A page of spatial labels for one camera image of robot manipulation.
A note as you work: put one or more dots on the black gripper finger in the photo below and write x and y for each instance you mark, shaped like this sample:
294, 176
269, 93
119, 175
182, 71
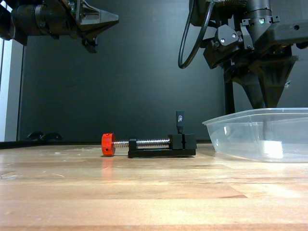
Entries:
274, 81
106, 18
96, 30
252, 86

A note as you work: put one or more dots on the clear plastic tub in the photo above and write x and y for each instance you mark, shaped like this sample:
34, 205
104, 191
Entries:
240, 144

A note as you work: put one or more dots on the small white block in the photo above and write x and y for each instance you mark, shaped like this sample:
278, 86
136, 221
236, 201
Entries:
273, 149

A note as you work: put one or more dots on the black clamp with orange knob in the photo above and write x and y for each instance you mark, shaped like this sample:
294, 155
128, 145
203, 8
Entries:
156, 152

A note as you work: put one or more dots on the black vertical post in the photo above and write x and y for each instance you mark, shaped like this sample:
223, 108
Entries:
229, 101

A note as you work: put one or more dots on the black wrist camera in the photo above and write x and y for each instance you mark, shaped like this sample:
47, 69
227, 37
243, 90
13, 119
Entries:
223, 36

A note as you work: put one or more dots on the black aluminium frame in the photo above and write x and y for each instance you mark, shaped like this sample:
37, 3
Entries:
48, 144

